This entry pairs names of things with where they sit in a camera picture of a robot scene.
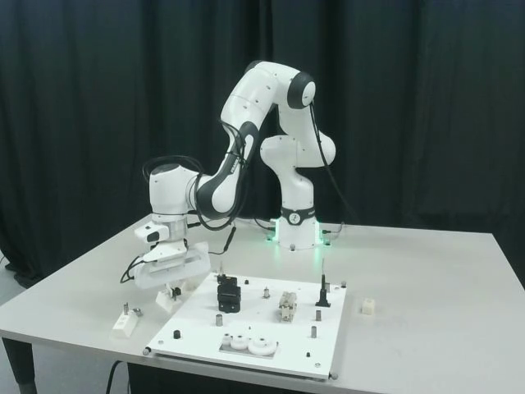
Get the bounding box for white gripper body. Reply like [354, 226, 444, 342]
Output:
[133, 241, 212, 291]

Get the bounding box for white peg holder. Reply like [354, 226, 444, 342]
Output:
[109, 314, 139, 341]
[154, 287, 182, 312]

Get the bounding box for black D-SUB plug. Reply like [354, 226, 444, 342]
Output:
[216, 285, 243, 314]

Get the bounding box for white box with dark window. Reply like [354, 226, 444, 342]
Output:
[135, 223, 171, 248]

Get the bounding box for white large gear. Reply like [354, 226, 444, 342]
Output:
[247, 337, 275, 357]

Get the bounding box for white connector block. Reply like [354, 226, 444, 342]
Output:
[277, 290, 299, 323]

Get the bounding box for white task board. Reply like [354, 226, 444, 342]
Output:
[142, 270, 350, 369]

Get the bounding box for black table leg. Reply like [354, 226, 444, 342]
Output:
[1, 337, 34, 394]

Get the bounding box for black curtain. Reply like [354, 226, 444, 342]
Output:
[0, 0, 525, 281]

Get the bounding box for black camera cable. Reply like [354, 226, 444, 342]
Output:
[119, 254, 146, 285]

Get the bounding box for black cable under table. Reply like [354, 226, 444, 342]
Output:
[106, 360, 129, 394]

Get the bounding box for black upright post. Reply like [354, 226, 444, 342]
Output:
[314, 258, 332, 309]

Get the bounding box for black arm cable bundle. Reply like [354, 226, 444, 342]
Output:
[141, 121, 252, 231]

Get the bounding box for black base cable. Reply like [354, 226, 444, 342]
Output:
[308, 88, 346, 243]

